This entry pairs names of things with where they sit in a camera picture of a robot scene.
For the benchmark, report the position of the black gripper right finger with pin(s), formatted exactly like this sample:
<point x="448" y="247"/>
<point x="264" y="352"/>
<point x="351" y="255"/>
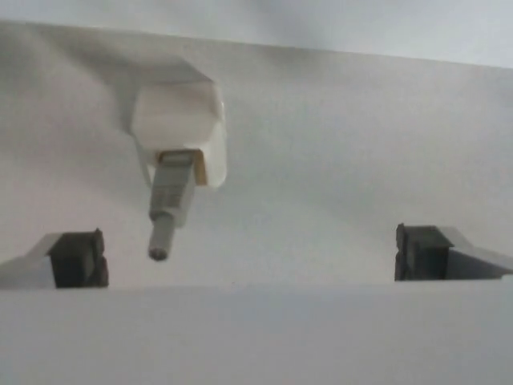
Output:
<point x="421" y="256"/>

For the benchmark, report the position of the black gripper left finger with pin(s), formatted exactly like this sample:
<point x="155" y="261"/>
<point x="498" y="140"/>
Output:
<point x="78" y="260"/>

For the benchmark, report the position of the grey USB plug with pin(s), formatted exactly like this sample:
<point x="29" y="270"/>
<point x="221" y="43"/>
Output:
<point x="170" y="192"/>

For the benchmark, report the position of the small white USB holder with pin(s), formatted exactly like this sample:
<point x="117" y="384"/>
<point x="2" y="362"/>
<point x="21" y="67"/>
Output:
<point x="176" y="116"/>

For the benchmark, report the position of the white task board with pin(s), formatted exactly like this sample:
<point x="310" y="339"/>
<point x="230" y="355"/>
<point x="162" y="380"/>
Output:
<point x="360" y="20"/>

